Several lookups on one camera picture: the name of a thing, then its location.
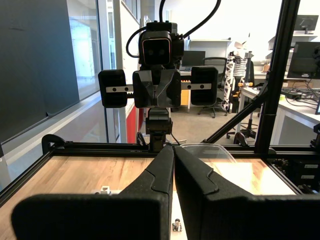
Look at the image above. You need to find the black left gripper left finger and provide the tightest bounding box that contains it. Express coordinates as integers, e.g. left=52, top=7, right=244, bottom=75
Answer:
left=11, top=145, right=175, bottom=240

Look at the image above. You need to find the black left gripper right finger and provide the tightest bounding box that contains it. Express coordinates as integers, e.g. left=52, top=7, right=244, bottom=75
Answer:
left=174, top=145, right=320, bottom=240

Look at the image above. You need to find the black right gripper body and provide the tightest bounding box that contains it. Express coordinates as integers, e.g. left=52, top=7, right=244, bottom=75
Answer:
left=98, top=64, right=219, bottom=109

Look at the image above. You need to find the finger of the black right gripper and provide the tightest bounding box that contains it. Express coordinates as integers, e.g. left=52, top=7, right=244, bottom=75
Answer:
left=132, top=69, right=158, bottom=108
left=156, top=69, right=181, bottom=108

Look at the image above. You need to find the clear plastic container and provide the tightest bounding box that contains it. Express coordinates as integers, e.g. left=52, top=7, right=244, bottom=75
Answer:
left=179, top=142, right=237, bottom=165

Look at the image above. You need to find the yellow drawer cabinet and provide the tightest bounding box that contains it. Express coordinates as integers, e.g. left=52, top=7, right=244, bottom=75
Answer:
left=180, top=88, right=192, bottom=106

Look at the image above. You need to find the black office chair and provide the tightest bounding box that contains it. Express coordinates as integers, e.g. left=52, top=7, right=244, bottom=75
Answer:
left=198, top=56, right=230, bottom=119

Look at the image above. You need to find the white lattice structure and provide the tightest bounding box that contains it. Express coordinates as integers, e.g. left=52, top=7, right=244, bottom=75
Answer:
left=223, top=49, right=248, bottom=113

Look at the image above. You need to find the white partition board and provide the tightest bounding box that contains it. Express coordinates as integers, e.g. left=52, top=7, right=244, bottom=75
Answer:
left=118, top=0, right=141, bottom=143

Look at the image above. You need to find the black box with white labels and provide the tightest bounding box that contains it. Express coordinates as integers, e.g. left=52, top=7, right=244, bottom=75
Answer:
left=293, top=159, right=320, bottom=187

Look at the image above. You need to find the black stool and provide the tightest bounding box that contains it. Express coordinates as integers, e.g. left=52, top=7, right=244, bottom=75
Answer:
left=226, top=113, right=258, bottom=141

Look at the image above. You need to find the large black computer monitor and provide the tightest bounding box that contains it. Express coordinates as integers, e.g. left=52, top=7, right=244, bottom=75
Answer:
left=286, top=41, right=320, bottom=80

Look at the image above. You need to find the small black computer monitor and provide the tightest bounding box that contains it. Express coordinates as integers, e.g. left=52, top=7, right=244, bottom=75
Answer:
left=294, top=14, right=320, bottom=35

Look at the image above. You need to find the red wall panel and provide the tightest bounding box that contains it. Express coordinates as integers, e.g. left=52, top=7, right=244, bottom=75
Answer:
left=126, top=103, right=145, bottom=144

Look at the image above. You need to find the black looped gripper cable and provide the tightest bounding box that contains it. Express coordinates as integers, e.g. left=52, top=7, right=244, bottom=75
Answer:
left=125, top=26, right=149, bottom=59

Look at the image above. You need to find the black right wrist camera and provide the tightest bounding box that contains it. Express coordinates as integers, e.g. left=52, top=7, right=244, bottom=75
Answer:
left=138, top=21, right=186, bottom=66

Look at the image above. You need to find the black aluminium frame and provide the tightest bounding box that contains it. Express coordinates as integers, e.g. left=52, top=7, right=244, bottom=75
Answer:
left=0, top=0, right=320, bottom=201

